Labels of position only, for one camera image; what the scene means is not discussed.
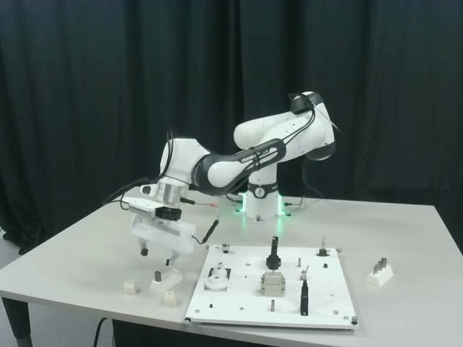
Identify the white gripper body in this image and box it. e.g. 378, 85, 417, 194
129, 213, 198, 254

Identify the white wedge peg holder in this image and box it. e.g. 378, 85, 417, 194
364, 265, 394, 287
150, 269, 183, 292

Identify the thin black rod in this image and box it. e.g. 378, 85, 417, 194
200, 219, 220, 244

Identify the white medium gear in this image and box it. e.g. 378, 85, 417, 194
207, 275, 229, 290

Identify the white task board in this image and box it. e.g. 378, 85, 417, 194
183, 244, 360, 330

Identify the black D-SUB plug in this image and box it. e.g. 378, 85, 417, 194
266, 235, 283, 271

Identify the black USB plug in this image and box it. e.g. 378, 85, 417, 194
299, 283, 312, 316

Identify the black curtain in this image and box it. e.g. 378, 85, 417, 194
0, 0, 463, 256

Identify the black floor cable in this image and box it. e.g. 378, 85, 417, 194
94, 317, 114, 347

